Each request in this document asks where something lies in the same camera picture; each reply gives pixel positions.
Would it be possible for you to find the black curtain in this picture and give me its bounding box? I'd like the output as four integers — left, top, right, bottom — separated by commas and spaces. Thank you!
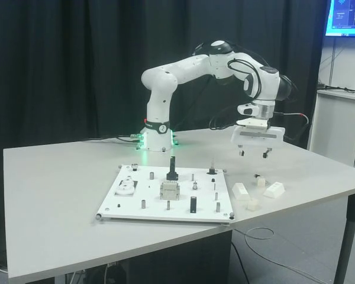
0, 0, 325, 260

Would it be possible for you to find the white holder with holes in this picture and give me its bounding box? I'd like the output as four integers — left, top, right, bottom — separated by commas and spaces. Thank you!
262, 182, 286, 199

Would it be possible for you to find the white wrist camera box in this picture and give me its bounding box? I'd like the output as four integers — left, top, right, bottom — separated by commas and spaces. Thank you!
237, 103, 257, 117

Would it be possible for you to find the black base cable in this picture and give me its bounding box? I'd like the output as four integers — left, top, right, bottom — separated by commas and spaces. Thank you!
87, 134, 143, 143

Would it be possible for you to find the black D-SUB plug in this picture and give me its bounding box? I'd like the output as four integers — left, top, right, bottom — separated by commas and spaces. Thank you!
166, 156, 179, 181

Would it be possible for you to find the flat white mounting plate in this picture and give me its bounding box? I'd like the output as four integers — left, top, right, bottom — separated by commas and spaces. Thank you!
235, 118, 269, 129

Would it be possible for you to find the white wedge holder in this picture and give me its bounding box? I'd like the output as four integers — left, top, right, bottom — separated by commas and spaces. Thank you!
231, 182, 251, 202

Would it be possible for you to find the blue monitor screen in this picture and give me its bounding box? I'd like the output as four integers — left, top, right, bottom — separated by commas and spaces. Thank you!
324, 0, 355, 38

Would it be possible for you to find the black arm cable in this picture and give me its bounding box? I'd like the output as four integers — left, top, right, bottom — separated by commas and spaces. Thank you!
209, 109, 240, 133
227, 58, 263, 100

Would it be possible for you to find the silver wrist ring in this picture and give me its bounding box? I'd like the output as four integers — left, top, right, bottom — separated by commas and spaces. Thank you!
256, 101, 276, 121

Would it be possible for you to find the white cabinet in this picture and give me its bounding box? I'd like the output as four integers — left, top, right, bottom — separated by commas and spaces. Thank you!
306, 88, 355, 172

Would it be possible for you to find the grey floor cable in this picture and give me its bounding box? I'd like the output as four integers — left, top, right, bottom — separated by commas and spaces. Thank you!
233, 225, 282, 259

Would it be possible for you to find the black table leg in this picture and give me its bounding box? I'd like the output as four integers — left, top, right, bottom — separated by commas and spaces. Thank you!
333, 195, 355, 284

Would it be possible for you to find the white task board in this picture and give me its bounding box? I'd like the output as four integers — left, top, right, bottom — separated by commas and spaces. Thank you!
96, 164, 236, 227

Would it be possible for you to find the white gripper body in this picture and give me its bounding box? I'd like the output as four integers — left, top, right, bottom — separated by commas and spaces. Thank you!
230, 125, 286, 149

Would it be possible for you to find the grey waterproof plug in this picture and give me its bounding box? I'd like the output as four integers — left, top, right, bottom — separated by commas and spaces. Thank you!
159, 181, 181, 200

